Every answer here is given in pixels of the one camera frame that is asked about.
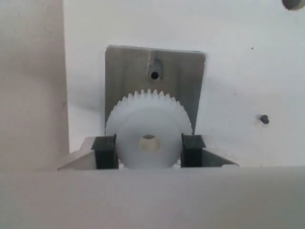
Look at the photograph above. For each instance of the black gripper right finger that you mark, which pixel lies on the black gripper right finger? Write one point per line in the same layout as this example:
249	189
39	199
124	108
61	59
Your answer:
191	152

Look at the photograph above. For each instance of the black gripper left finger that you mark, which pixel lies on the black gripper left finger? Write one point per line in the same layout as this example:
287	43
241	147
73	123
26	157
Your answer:
104	152

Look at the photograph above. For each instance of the white medium gear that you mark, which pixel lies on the white medium gear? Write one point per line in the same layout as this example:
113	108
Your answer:
147	128

